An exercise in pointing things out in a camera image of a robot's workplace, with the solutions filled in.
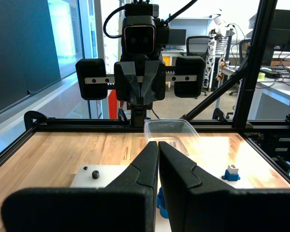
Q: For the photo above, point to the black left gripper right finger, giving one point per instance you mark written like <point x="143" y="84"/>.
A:
<point x="220" y="210"/>

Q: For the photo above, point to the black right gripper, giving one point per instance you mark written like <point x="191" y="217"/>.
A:
<point x="91" y="70"/>

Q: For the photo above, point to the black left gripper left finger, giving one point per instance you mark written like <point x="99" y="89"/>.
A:
<point x="87" y="210"/>

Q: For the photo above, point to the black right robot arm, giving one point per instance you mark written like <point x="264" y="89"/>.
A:
<point x="163" y="33"/>

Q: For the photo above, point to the yellow cabinet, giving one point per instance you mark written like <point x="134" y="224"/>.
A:
<point x="167" y="61"/>

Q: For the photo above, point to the blue lugged socket housing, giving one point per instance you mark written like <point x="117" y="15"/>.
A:
<point x="230" y="177"/>

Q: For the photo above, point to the white board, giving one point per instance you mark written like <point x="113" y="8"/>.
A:
<point x="106" y="174"/>

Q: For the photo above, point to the white connector plug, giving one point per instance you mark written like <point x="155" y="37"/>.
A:
<point x="234" y="171"/>

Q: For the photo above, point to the clear plastic tub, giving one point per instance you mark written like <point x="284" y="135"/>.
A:
<point x="159" y="128"/>

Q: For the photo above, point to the black computer monitor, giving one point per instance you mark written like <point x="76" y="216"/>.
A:
<point x="178" y="37"/>

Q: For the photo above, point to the white lattice stand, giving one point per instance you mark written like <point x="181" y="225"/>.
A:
<point x="217" y="46"/>

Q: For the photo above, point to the yellow-green tape roll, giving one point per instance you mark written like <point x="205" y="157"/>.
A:
<point x="262" y="76"/>

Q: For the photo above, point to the white desk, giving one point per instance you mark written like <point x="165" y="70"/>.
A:
<point x="275" y="94"/>

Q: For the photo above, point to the large black monitor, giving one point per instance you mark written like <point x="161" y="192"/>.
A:
<point x="285" y="24"/>

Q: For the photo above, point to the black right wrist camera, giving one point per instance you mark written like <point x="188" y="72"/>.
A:
<point x="139" y="26"/>

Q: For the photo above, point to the blue double-lobed mount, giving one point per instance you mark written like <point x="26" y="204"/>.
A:
<point x="162" y="207"/>

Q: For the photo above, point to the black aluminium frame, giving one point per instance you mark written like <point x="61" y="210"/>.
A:
<point x="87" y="122"/>

